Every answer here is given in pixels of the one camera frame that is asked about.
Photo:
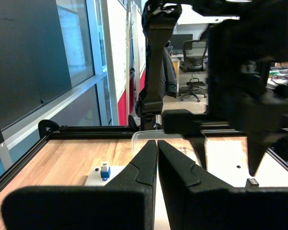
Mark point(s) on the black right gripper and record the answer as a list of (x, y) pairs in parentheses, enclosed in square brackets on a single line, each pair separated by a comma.
[(230, 83)]

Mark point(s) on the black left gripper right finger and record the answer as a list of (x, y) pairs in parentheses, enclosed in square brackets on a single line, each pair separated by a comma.
[(218, 210)]

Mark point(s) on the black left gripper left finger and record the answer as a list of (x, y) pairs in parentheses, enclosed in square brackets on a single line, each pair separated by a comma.
[(86, 208)]

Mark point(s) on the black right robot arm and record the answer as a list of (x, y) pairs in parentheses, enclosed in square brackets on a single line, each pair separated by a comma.
[(156, 72)]

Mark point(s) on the small metal connector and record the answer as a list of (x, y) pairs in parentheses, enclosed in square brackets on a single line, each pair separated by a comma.
[(252, 183)]

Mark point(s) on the white task board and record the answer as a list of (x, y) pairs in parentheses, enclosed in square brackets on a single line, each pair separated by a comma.
[(220, 167)]

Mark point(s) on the blue holder with white plug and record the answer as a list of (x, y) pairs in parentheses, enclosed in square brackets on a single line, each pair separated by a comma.
[(104, 171)]

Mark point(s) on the clear plastic tub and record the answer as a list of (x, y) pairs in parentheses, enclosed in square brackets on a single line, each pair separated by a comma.
[(144, 135)]

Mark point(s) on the black mesh office chair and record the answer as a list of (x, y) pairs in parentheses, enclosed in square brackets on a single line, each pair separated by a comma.
[(192, 64)]

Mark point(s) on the dark hanging jacket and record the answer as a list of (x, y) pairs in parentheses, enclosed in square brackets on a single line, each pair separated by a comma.
[(169, 72)]

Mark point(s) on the black computer monitor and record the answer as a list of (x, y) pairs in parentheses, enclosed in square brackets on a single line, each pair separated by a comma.
[(180, 43)]

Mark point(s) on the black aluminium frame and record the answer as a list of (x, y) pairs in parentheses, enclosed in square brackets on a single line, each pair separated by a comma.
[(86, 131)]

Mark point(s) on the grey window frame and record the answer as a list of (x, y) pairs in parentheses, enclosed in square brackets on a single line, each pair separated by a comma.
[(69, 92)]

